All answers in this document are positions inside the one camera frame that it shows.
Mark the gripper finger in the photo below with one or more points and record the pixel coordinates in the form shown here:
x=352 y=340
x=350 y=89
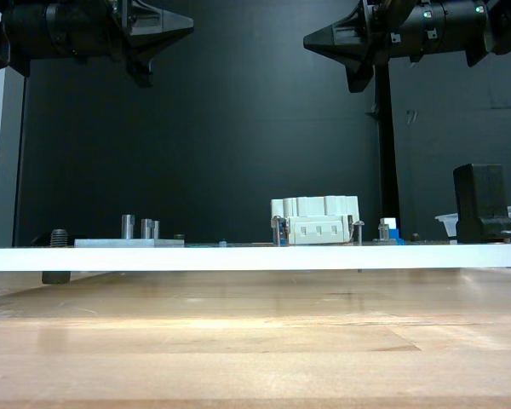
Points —
x=174 y=23
x=153 y=47
x=343 y=55
x=326 y=37

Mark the beige connector housing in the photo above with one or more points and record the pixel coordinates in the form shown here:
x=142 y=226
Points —
x=315 y=209

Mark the white blue terminal block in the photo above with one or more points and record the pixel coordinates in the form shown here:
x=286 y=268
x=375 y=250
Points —
x=394 y=226

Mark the silver standoff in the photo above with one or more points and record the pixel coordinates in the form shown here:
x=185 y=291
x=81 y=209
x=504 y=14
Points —
x=384 y=233

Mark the clear plastic tub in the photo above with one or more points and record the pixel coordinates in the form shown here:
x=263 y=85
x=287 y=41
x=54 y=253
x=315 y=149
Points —
x=447 y=221

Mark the black socket housing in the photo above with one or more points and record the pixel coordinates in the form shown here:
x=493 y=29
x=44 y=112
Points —
x=479 y=200

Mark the black threaded foot screw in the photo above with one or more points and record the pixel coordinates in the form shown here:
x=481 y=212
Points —
x=59 y=237

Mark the white task board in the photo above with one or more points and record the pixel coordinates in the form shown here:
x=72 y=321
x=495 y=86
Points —
x=255 y=260

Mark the black rubber foot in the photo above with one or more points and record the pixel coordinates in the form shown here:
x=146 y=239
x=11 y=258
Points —
x=55 y=278

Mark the black frame post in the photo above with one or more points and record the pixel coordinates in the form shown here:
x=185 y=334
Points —
x=389 y=170

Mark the tall silver metal post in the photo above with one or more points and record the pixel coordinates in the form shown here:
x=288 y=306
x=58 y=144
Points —
x=128 y=226

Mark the short thick silver post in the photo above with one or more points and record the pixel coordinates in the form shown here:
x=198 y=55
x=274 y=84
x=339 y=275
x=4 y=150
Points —
x=146 y=229

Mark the short thin silver post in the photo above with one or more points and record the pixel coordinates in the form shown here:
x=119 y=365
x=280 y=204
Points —
x=156 y=230

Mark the grey metal base plate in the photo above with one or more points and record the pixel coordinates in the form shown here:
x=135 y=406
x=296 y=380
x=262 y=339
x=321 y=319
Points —
x=119 y=243

